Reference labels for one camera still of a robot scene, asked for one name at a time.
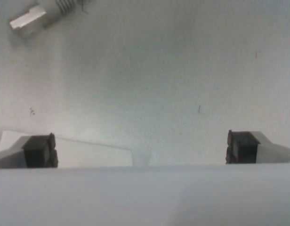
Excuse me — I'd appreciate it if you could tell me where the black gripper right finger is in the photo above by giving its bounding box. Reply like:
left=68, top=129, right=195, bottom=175
left=226, top=129, right=290, bottom=165

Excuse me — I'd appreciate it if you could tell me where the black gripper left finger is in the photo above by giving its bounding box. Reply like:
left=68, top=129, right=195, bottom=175
left=0, top=133, right=59, bottom=169

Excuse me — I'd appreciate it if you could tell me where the white task board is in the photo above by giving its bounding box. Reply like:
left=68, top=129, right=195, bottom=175
left=0, top=130, right=133, bottom=168

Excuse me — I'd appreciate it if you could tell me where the white Ethernet plug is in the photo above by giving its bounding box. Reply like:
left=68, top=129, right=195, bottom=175
left=8, top=0, right=77, bottom=32

